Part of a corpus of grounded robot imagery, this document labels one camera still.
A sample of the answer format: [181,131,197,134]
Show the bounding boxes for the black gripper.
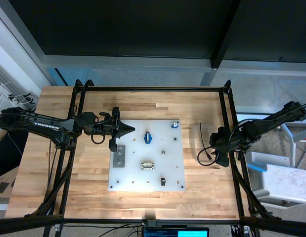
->
[94,107,136,152]
[210,126,240,168]

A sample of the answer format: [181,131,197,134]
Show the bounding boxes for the beige connector housing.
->
[140,161,155,172]

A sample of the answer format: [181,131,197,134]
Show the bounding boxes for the clear plastic tub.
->
[190,122,218,161]

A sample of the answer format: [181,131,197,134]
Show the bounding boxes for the grey metal plate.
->
[112,145,126,168]

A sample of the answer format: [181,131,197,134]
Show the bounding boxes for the white board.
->
[107,119,187,192]

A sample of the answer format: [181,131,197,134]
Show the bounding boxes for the grey metal stand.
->
[273,121,306,171]

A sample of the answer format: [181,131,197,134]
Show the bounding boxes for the laptop screen with blue edge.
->
[142,227,210,237]

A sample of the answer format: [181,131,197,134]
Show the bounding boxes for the brown cardboard sheet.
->
[0,165,20,198]

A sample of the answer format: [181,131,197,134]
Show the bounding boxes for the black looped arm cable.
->
[90,132,106,145]
[196,146,218,167]

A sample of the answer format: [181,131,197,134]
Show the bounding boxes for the black metal frame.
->
[0,79,306,237]

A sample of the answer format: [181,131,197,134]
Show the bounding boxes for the black white cable bundle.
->
[6,92,39,106]

